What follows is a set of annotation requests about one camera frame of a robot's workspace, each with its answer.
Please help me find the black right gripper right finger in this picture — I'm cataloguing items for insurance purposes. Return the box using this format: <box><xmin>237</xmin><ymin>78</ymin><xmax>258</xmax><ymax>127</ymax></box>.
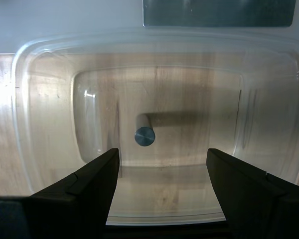
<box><xmin>206</xmin><ymin>148</ymin><xmax>299</xmax><ymax>239</ymax></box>

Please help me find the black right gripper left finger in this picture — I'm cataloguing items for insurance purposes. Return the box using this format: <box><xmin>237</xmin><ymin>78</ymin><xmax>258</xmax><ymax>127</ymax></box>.
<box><xmin>0</xmin><ymin>148</ymin><xmax>121</xmax><ymax>239</ymax></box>

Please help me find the steel cylinder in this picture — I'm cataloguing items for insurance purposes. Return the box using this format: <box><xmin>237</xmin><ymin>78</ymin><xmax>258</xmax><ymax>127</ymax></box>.
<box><xmin>134</xmin><ymin>113</ymin><xmax>156</xmax><ymax>147</ymax></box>

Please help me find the white taskboard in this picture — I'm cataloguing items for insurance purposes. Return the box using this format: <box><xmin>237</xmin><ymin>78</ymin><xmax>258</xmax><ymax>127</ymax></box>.
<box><xmin>0</xmin><ymin>0</ymin><xmax>299</xmax><ymax>54</ymax></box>

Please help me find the clear plastic tub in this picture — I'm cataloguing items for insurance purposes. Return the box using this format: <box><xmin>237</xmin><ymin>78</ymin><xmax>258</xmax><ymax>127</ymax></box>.
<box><xmin>11</xmin><ymin>26</ymin><xmax>299</xmax><ymax>226</ymax></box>

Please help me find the grey metal peg plate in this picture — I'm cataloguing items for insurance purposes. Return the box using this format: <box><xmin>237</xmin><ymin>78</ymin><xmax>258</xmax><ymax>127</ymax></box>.
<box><xmin>142</xmin><ymin>0</ymin><xmax>297</xmax><ymax>28</ymax></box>

